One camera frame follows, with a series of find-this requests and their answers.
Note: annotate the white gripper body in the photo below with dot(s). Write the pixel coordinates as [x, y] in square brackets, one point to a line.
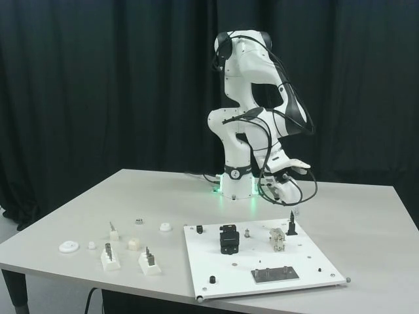
[285, 192]

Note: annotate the white medium gear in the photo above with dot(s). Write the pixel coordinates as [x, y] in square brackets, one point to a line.
[166, 227]

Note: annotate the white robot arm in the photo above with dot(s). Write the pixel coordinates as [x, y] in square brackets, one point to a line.
[235, 81]

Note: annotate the white small gear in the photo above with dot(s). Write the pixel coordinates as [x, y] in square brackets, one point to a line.
[91, 245]

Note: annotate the white large gear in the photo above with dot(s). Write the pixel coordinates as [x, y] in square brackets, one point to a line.
[68, 246]

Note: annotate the black plug with thin rod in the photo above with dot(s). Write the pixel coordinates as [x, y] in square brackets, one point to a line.
[291, 226]

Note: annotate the white task board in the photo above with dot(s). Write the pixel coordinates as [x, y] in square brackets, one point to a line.
[262, 258]

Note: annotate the black D-SUB plug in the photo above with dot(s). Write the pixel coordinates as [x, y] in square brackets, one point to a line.
[229, 240]

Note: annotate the small black USB plug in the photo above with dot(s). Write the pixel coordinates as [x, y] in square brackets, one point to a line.
[199, 229]

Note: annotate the small black knob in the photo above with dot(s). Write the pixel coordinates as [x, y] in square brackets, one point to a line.
[212, 279]

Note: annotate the metal bolt nut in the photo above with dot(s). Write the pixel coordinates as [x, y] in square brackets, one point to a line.
[139, 221]

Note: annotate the large metal square peg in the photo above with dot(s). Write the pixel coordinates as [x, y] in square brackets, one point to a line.
[151, 260]

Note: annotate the white square peg holder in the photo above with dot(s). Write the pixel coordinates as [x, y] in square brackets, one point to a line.
[150, 268]

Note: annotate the cream square block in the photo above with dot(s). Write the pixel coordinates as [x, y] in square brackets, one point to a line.
[133, 244]

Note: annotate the black box under table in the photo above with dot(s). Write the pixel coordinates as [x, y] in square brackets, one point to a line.
[147, 302]

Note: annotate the small white holder with bolt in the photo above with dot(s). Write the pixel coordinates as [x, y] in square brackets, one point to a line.
[113, 234]

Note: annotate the large metal round peg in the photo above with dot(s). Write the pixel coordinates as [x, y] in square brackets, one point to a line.
[107, 249]

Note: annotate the white round peg holder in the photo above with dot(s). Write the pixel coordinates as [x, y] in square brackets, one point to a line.
[110, 264]

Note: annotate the black curtain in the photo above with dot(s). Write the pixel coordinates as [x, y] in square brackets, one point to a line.
[98, 81]

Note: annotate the black table leg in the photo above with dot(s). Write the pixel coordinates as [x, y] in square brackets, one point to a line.
[14, 291]

